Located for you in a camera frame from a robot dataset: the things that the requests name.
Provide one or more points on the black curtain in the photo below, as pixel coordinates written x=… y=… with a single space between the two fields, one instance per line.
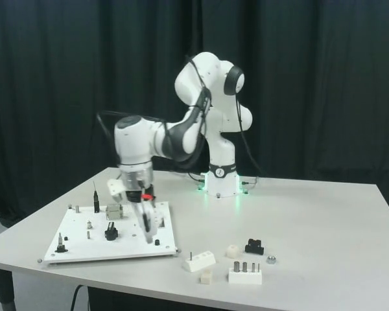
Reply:
x=52 y=81

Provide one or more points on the white block peg holder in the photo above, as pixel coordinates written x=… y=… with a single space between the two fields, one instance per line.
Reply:
x=244 y=277

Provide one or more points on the large metal round peg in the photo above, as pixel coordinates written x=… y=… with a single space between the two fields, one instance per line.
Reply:
x=237 y=265

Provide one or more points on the small white cube holder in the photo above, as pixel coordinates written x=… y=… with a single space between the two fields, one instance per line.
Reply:
x=206 y=277

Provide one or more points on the black D-SUB plug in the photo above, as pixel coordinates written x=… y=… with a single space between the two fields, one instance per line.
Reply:
x=255 y=247

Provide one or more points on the dark table leg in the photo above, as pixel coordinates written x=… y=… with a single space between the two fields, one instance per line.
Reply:
x=1 y=288

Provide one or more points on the small white rounded holder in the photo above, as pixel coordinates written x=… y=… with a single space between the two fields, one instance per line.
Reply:
x=232 y=251

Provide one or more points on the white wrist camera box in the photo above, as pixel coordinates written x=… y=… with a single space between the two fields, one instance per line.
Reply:
x=115 y=187

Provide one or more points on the thin black rod red tag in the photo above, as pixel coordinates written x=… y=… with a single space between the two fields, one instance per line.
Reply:
x=146 y=217

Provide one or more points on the metal nut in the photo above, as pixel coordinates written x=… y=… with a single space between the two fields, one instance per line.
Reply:
x=271 y=259

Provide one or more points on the white sloped peg holder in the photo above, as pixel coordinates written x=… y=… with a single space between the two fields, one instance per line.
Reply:
x=202 y=260

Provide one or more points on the metal BNC plug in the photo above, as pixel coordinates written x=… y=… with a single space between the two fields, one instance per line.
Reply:
x=89 y=225

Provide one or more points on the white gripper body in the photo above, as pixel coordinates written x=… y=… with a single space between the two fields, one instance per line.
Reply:
x=149 y=218

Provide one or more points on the small metal round peg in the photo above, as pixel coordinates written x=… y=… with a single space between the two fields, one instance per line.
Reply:
x=253 y=267

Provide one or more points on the metal bolt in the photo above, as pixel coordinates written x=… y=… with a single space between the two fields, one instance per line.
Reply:
x=60 y=241

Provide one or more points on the white task board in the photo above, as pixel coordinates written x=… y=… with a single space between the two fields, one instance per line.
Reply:
x=123 y=246

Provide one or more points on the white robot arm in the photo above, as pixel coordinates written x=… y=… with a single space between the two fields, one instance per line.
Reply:
x=220 y=142

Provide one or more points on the black box under table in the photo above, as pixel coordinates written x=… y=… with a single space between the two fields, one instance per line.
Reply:
x=126 y=299

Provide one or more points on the medium metal round peg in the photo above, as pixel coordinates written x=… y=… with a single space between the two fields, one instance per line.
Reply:
x=245 y=266

